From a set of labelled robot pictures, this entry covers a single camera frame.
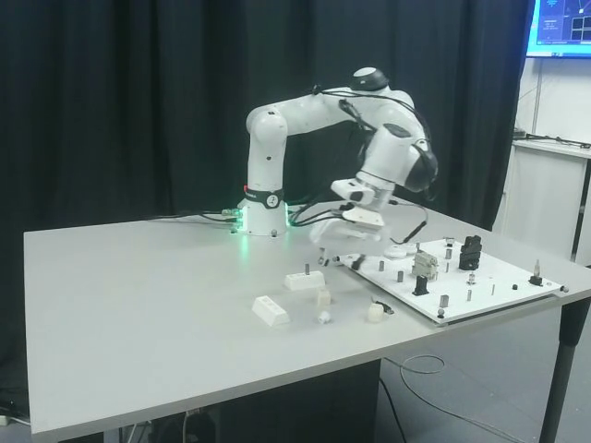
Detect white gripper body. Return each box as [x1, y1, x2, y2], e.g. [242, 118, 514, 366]
[308, 219, 385, 246]

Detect white peg holder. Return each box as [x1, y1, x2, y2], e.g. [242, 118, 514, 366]
[283, 271, 327, 293]
[251, 294, 292, 327]

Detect USB plug in white holder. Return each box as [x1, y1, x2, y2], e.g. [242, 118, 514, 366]
[367, 301, 396, 321]

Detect white task board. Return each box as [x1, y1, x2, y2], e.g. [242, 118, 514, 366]
[332, 237, 570, 329]

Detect black D-SUB plug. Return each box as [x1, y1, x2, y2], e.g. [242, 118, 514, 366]
[459, 234, 484, 271]

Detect white cabinet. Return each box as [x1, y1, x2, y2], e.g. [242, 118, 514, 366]
[500, 137, 591, 268]

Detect black table leg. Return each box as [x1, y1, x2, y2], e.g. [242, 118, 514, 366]
[538, 294, 585, 443]

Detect black curtain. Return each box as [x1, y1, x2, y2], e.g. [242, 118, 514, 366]
[0, 0, 530, 304]

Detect blue screen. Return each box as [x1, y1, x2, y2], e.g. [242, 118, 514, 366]
[525, 0, 591, 60]

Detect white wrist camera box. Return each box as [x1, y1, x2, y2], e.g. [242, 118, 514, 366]
[330, 179, 371, 203]

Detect thin black rod on wire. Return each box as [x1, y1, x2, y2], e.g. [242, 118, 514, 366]
[390, 198, 428, 245]

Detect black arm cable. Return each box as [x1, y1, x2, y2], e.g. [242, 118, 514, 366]
[289, 83, 440, 232]

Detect black base cables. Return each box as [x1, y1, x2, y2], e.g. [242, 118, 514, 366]
[154, 208, 242, 226]

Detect grey floor cable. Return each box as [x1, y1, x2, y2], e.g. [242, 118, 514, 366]
[398, 353, 542, 443]

